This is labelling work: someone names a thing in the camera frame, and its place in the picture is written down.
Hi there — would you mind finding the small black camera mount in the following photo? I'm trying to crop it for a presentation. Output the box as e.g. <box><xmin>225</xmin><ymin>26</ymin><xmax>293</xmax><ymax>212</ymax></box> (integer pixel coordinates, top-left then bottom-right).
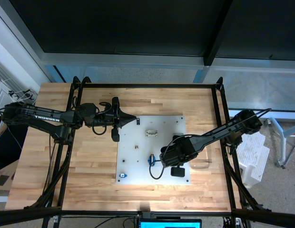
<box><xmin>140</xmin><ymin>208</ymin><xmax>155</xmax><ymax>219</ymax></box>

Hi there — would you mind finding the black floor cable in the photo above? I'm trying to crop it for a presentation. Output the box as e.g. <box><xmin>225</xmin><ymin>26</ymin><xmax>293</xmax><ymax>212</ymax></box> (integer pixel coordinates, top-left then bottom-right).
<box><xmin>122</xmin><ymin>216</ymin><xmax>138</xmax><ymax>228</ymax></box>

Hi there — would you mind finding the black window post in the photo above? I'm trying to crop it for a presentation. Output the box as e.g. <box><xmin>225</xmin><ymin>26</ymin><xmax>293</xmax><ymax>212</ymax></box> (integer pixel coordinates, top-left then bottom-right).
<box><xmin>204</xmin><ymin>0</ymin><xmax>234</xmax><ymax>67</ymax></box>

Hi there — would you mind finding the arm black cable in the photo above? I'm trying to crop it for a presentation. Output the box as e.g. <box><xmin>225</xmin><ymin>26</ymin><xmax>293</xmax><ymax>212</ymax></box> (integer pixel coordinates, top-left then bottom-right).
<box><xmin>91</xmin><ymin>101</ymin><xmax>115</xmax><ymax>136</ymax></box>
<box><xmin>148</xmin><ymin>108</ymin><xmax>272</xmax><ymax>181</ymax></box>

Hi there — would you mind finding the white task board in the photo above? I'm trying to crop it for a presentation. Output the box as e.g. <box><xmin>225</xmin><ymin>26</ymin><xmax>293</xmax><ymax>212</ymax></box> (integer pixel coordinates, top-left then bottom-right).
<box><xmin>115</xmin><ymin>115</ymin><xmax>192</xmax><ymax>185</ymax></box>

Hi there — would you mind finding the tangled cable bundle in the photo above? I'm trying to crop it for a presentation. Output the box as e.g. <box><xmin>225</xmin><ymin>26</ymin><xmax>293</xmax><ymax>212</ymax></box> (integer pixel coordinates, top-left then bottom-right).
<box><xmin>7</xmin><ymin>88</ymin><xmax>37</xmax><ymax>101</ymax></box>

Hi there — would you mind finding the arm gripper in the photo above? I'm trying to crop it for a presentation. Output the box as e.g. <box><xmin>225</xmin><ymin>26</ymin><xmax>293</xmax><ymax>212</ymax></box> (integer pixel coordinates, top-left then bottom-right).
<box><xmin>160</xmin><ymin>133</ymin><xmax>186</xmax><ymax>178</ymax></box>
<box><xmin>99</xmin><ymin>96</ymin><xmax>137</xmax><ymax>143</ymax></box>

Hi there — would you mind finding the large blue clamp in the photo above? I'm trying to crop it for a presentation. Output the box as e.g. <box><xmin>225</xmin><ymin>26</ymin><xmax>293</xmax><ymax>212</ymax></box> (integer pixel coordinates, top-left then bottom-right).
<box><xmin>147</xmin><ymin>153</ymin><xmax>157</xmax><ymax>167</ymax></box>

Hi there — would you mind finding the black aluminium frame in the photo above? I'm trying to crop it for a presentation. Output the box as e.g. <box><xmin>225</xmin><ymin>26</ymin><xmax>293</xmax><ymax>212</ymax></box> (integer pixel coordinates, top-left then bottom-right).
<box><xmin>0</xmin><ymin>76</ymin><xmax>295</xmax><ymax>228</ymax></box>

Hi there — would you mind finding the white cabinet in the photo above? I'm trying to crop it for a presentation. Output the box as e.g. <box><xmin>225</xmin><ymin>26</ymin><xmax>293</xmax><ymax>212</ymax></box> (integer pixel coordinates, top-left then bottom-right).
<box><xmin>0</xmin><ymin>78</ymin><xmax>39</xmax><ymax>114</ymax></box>

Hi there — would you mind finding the grey metal stand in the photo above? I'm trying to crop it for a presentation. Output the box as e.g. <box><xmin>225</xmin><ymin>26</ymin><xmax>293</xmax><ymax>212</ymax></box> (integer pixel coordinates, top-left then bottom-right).
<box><xmin>264</xmin><ymin>117</ymin><xmax>295</xmax><ymax>170</ymax></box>

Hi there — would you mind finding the clear plastic tub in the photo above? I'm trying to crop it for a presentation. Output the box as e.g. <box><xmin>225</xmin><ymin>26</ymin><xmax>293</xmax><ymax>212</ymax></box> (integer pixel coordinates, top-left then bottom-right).
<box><xmin>189</xmin><ymin>142</ymin><xmax>213</xmax><ymax>171</ymax></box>

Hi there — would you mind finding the black box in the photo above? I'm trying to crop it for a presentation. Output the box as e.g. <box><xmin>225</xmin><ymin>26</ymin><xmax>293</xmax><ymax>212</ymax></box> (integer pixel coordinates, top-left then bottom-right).
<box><xmin>0</xmin><ymin>123</ymin><xmax>22</xmax><ymax>175</ymax></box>

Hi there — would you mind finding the brown cardboard box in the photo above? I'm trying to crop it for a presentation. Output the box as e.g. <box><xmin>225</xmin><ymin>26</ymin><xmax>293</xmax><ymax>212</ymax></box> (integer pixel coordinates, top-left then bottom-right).
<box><xmin>0</xmin><ymin>159</ymin><xmax>20</xmax><ymax>190</ymax></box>

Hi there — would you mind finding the white foam block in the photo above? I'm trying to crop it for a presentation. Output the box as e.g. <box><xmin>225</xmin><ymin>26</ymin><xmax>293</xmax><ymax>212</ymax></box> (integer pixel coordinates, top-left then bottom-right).
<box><xmin>236</xmin><ymin>129</ymin><xmax>271</xmax><ymax>190</ymax></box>

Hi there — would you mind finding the laptop screen with blue edge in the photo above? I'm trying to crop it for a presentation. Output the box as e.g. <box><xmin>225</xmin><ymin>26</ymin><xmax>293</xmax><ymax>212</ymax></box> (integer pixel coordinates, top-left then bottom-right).
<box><xmin>137</xmin><ymin>218</ymin><xmax>202</xmax><ymax>228</ymax></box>

